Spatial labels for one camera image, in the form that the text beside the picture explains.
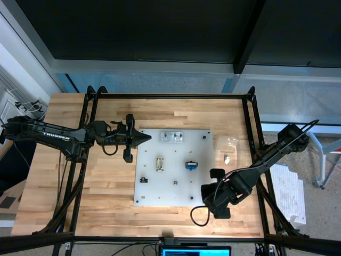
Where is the white foam packaging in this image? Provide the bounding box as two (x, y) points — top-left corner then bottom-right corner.
(269, 164), (307, 227)

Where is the long black cable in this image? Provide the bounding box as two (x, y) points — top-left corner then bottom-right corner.
(190, 175), (230, 227)

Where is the black pillar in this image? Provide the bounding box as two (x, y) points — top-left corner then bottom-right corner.
(233, 0), (267, 75)

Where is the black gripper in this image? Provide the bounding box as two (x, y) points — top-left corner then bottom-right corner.
(209, 168), (238, 220)
(110, 114), (152, 163)

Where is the thin black cable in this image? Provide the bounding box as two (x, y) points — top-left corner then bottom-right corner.
(102, 138), (119, 156)

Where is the brown cardboard box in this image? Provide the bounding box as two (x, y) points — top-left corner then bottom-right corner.
(0, 178), (27, 214)

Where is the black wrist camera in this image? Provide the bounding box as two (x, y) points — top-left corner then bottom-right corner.
(200, 183), (217, 207)

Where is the black aluminium frame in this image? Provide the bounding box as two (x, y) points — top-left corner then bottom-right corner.
(0, 85), (341, 256)

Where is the black case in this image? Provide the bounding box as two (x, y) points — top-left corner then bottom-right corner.
(0, 141), (37, 198)

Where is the clear plastic tub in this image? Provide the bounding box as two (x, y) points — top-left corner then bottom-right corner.
(215, 135), (240, 171)

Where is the laptop with blue screen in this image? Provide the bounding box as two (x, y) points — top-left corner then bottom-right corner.
(159, 245), (232, 256)

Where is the clear acrylic block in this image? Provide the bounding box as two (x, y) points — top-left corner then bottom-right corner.
(159, 131), (185, 144)

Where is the white taskboard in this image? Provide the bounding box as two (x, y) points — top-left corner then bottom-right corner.
(132, 129), (215, 208)

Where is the grey metal stand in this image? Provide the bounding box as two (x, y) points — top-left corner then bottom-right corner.
(308, 130), (341, 190)

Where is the black white cable bundle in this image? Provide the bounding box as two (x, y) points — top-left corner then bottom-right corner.
(13, 100), (46, 114)

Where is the small black camera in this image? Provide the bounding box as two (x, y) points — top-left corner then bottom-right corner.
(159, 236), (178, 246)

